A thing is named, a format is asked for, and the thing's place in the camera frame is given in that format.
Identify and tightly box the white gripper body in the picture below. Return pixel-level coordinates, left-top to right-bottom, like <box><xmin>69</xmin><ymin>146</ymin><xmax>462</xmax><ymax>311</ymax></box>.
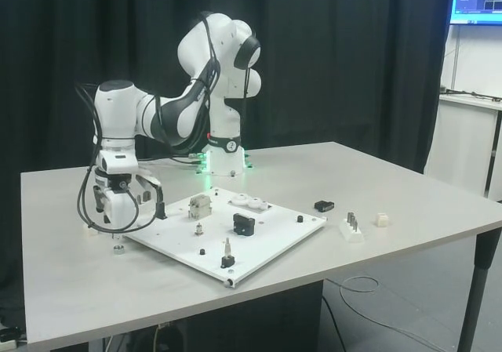
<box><xmin>93</xmin><ymin>184</ymin><xmax>140</xmax><ymax>234</ymax></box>

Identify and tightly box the white task board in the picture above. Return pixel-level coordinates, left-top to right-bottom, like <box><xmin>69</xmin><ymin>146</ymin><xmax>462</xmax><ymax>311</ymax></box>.
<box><xmin>117</xmin><ymin>189</ymin><xmax>329</xmax><ymax>289</ymax></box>

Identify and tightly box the white power strip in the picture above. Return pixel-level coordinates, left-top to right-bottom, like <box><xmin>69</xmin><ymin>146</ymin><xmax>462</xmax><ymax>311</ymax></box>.
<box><xmin>0</xmin><ymin>328</ymin><xmax>21</xmax><ymax>349</ymax></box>

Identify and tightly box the black box under table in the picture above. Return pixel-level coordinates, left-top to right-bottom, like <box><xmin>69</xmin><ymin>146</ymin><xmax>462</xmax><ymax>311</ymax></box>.
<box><xmin>105</xmin><ymin>279</ymin><xmax>325</xmax><ymax>352</ymax></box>

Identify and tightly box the white peg holder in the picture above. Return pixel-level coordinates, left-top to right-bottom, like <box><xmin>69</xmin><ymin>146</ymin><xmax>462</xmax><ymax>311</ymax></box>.
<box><xmin>339</xmin><ymin>218</ymin><xmax>365</xmax><ymax>244</ymax></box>

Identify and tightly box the black curtain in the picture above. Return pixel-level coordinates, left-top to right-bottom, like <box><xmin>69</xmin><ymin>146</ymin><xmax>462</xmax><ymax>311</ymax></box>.
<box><xmin>0</xmin><ymin>0</ymin><xmax>452</xmax><ymax>329</ymax></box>

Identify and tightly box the white cabinet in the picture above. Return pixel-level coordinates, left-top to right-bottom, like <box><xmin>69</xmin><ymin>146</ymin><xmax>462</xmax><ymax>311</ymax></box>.
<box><xmin>425</xmin><ymin>91</ymin><xmax>502</xmax><ymax>203</ymax></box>

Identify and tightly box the black table leg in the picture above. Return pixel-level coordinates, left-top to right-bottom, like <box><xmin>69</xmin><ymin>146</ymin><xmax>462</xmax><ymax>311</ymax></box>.
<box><xmin>457</xmin><ymin>230</ymin><xmax>497</xmax><ymax>352</ymax></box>

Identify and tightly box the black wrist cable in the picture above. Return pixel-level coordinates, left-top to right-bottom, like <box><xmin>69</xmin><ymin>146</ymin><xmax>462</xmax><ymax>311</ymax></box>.
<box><xmin>75</xmin><ymin>82</ymin><xmax>144</xmax><ymax>232</ymax></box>

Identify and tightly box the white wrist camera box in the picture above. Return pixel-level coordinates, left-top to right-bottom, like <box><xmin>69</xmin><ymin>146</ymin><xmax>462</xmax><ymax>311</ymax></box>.
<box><xmin>99</xmin><ymin>150</ymin><xmax>140</xmax><ymax>173</ymax></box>

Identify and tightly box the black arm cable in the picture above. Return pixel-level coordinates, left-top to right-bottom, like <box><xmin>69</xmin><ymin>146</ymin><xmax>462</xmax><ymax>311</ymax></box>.
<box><xmin>155</xmin><ymin>11</ymin><xmax>254</xmax><ymax>154</ymax></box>

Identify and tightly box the black floor cable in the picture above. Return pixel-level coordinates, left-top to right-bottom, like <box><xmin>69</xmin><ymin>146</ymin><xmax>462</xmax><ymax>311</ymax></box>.
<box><xmin>321</xmin><ymin>296</ymin><xmax>348</xmax><ymax>352</ymax></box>

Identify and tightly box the grey floor cable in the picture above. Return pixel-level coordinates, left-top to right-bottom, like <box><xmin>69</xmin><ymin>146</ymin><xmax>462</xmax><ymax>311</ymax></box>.
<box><xmin>321</xmin><ymin>275</ymin><xmax>471</xmax><ymax>352</ymax></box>

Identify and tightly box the black cable on cabinet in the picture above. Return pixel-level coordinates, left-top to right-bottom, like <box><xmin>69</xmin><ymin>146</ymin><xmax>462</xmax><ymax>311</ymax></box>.
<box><xmin>438</xmin><ymin>88</ymin><xmax>502</xmax><ymax>103</ymax></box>

